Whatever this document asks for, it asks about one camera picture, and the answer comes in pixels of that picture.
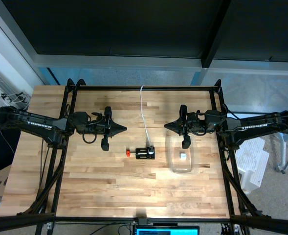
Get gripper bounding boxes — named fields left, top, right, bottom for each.
left=91, top=106, right=128, bottom=152
left=164, top=104, right=207, bottom=149

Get black vise clamp red knob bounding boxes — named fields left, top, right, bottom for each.
left=126, top=146, right=156, bottom=160

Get clear plastic tub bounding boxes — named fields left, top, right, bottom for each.
left=167, top=134, right=199, bottom=175

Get white foam block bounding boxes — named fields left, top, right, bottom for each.
left=234, top=138, right=269, bottom=195

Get laptop screen blue edge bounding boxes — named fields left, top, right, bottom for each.
left=133, top=225, right=200, bottom=235

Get grey metal stand legs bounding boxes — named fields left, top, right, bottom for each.
left=273, top=133, right=288, bottom=175

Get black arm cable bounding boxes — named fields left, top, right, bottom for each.
left=195, top=103, right=241, bottom=121
left=82, top=131, right=97, bottom=144

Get white flat power cable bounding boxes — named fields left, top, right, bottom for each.
left=139, top=85, right=152, bottom=147

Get black aluminium frame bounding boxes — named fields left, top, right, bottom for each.
left=0, top=78, right=288, bottom=235

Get black low camera box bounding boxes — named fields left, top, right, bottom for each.
left=136, top=212, right=148, bottom=225

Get black white cable bundle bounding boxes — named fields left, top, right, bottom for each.
left=0, top=92, right=28, bottom=103

